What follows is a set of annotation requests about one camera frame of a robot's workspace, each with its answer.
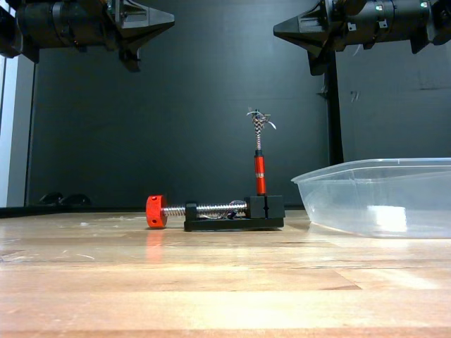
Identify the red rca connector braided cable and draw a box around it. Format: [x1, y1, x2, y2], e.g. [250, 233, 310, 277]
[245, 105, 278, 176]

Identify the black clamp with red knob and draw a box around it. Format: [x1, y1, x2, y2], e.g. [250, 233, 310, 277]
[145, 194, 285, 232]

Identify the clear plastic tub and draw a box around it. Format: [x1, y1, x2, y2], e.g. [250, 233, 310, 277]
[290, 157, 451, 240]

